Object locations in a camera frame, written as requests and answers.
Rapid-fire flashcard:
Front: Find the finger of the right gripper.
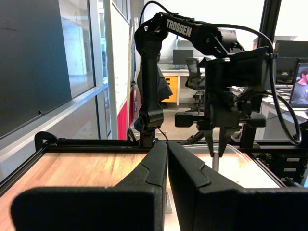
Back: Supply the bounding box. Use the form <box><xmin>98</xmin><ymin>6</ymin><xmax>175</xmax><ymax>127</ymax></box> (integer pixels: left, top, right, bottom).
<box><xmin>202</xmin><ymin>131</ymin><xmax>215</xmax><ymax>157</ymax></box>
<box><xmin>219</xmin><ymin>127</ymin><xmax>233</xmax><ymax>157</ymax></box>

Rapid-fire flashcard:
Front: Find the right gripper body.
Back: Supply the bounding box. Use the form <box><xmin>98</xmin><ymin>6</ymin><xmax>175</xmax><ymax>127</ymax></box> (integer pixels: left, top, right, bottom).
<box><xmin>175</xmin><ymin>92</ymin><xmax>267</xmax><ymax>132</ymax></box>

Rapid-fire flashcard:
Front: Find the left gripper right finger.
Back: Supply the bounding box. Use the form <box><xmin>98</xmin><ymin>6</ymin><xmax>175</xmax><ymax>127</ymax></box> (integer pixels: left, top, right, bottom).
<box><xmin>167</xmin><ymin>141</ymin><xmax>308</xmax><ymax>231</ymax></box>

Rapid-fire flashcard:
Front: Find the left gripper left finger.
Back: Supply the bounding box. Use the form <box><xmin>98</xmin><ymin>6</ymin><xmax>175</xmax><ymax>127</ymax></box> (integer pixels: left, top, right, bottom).
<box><xmin>11</xmin><ymin>141</ymin><xmax>168</xmax><ymax>231</ymax></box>

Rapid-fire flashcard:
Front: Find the silver metal cylinder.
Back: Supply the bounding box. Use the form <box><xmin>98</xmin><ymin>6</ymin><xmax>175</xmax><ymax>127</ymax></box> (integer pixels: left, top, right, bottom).
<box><xmin>213</xmin><ymin>151</ymin><xmax>220</xmax><ymax>172</ymax></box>

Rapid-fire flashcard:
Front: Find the clear plastic tub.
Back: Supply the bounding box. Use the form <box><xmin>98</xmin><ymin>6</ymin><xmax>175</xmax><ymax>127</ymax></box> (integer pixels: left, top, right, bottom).
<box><xmin>179</xmin><ymin>142</ymin><xmax>253</xmax><ymax>169</ymax></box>

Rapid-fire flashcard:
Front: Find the black office chair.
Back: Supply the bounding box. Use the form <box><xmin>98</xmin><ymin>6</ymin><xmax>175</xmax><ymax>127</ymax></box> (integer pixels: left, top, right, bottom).
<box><xmin>185</xmin><ymin>57</ymin><xmax>205</xmax><ymax>114</ymax></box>

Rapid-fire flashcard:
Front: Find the yellow drawer cabinet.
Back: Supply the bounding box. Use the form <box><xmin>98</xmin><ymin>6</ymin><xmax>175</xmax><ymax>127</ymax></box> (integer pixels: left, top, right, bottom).
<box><xmin>161</xmin><ymin>76</ymin><xmax>179</xmax><ymax>103</ymax></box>

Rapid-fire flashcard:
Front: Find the white office desk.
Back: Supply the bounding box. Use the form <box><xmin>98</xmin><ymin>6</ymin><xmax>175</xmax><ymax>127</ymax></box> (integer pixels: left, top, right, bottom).
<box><xmin>160</xmin><ymin>68</ymin><xmax>206</xmax><ymax>106</ymax></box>

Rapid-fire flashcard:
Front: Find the small black desk monitor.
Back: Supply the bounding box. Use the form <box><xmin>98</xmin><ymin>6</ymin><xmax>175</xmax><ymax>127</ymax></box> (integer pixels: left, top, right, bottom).
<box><xmin>172</xmin><ymin>49</ymin><xmax>194</xmax><ymax>66</ymax></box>

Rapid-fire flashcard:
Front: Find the black-framed video screen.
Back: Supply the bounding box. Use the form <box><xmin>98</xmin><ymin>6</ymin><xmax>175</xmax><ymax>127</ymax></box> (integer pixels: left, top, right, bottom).
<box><xmin>288</xmin><ymin>63</ymin><xmax>308</xmax><ymax>108</ymax></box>

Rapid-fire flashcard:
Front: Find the large black desk monitor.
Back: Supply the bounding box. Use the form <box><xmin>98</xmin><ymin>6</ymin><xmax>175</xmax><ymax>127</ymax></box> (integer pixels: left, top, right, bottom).
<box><xmin>274</xmin><ymin>40</ymin><xmax>308</xmax><ymax>84</ymax></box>

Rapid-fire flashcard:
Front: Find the white and red partition panel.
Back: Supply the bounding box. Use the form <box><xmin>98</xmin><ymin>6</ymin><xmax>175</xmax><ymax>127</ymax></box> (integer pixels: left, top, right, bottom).
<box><xmin>109</xmin><ymin>0</ymin><xmax>135</xmax><ymax>140</ymax></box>

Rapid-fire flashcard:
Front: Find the black table frame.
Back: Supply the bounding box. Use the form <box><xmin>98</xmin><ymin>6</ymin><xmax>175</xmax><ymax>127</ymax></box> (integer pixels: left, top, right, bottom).
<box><xmin>0</xmin><ymin>0</ymin><xmax>308</xmax><ymax>193</ymax></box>

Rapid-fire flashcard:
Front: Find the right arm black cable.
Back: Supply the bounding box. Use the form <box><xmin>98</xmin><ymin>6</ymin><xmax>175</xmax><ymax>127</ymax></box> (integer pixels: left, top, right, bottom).
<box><xmin>138</xmin><ymin>0</ymin><xmax>303</xmax><ymax>145</ymax></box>

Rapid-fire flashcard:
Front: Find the grey window frame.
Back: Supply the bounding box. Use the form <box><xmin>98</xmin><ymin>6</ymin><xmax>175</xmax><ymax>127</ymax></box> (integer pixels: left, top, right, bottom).
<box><xmin>0</xmin><ymin>0</ymin><xmax>109</xmax><ymax>169</ymax></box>

